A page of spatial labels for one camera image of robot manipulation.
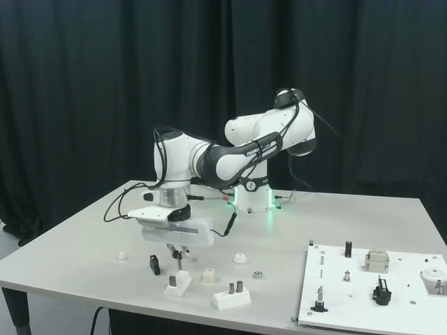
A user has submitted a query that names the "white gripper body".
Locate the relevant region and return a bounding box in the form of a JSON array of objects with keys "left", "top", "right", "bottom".
[{"left": 140, "top": 216, "right": 215, "bottom": 248}]

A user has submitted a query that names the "white square peg holder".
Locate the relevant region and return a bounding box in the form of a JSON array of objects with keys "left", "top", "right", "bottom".
[{"left": 163, "top": 271, "right": 193, "bottom": 298}]

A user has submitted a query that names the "white round peg holder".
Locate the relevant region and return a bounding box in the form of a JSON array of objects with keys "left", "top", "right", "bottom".
[{"left": 213, "top": 284, "right": 252, "bottom": 311}]

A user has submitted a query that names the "dark table leg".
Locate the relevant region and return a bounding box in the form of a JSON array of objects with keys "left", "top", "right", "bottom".
[{"left": 1, "top": 278, "right": 31, "bottom": 335}]

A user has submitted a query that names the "white task board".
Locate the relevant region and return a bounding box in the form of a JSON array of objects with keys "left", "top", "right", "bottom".
[{"left": 295, "top": 243, "right": 447, "bottom": 331}]

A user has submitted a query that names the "grey rectangular connector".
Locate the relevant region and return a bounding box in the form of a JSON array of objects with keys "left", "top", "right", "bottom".
[{"left": 364, "top": 248, "right": 386, "bottom": 270}]

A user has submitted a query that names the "black plug with lever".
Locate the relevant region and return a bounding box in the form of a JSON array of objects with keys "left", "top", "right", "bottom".
[{"left": 371, "top": 275, "right": 393, "bottom": 305}]

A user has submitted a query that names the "black curtain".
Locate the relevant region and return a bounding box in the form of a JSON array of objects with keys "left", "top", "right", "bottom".
[{"left": 0, "top": 0, "right": 447, "bottom": 247}]

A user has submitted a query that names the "white large gear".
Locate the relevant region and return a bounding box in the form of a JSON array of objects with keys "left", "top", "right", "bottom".
[{"left": 420, "top": 266, "right": 447, "bottom": 288}]

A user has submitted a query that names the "thin black rod on wire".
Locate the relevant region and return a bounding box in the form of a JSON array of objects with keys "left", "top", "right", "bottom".
[{"left": 210, "top": 211, "right": 240, "bottom": 239}]

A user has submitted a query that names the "black cable with red connector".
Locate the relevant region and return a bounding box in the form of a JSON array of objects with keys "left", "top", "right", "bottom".
[{"left": 189, "top": 193, "right": 239, "bottom": 203}]

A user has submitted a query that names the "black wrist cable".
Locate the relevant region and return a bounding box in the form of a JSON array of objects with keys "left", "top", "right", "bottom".
[{"left": 103, "top": 126, "right": 168, "bottom": 225}]

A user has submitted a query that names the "black table cable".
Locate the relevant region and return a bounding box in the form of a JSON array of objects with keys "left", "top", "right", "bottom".
[{"left": 274, "top": 189, "right": 316, "bottom": 202}]

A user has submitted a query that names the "black floor cable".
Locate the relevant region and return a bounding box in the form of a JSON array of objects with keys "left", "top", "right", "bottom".
[{"left": 91, "top": 306, "right": 108, "bottom": 335}]

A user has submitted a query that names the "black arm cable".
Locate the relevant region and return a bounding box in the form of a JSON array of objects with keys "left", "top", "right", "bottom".
[{"left": 244, "top": 88, "right": 365, "bottom": 193}]

